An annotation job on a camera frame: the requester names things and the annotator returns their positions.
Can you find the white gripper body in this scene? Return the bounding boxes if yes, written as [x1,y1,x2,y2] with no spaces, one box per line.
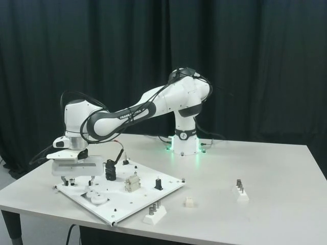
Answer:
[51,155,103,177]

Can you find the white large gear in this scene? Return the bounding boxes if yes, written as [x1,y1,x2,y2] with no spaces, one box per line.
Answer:
[92,194,109,206]

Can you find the flat white mounting plate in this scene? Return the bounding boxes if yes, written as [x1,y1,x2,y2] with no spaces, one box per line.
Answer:
[46,150,80,161]

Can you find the black D-SUB plug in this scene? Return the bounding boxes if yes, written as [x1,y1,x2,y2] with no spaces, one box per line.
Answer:
[103,159,117,181]

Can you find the thin black rod red tag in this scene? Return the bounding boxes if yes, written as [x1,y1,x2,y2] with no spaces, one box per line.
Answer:
[113,139,125,164]

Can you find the beige waterproof plug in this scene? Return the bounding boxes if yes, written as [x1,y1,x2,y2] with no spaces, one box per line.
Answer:
[124,173,142,192]

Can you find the white task board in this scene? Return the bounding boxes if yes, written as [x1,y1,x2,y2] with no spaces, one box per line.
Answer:
[52,160,186,227]

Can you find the black cabinet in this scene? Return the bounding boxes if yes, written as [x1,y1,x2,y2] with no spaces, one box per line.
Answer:
[79,224,144,245]

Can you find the dark grey table leg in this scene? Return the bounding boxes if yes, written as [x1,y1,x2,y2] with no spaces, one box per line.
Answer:
[1,209,23,245]

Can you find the white round peg holder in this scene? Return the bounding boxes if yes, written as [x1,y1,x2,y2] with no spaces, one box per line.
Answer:
[143,208,168,226]

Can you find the black curtains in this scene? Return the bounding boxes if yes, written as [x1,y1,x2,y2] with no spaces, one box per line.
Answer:
[0,0,327,170]

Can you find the white square peg holder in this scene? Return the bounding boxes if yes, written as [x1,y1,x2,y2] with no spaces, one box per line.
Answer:
[231,185,250,203]

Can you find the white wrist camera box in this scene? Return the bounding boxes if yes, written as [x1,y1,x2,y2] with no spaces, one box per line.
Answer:
[53,136,69,149]

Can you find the black hanging cable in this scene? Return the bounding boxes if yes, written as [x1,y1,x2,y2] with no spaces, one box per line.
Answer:
[66,224,79,245]

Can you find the thick black base cable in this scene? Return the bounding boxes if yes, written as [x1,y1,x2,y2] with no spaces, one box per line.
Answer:
[195,119,227,141]

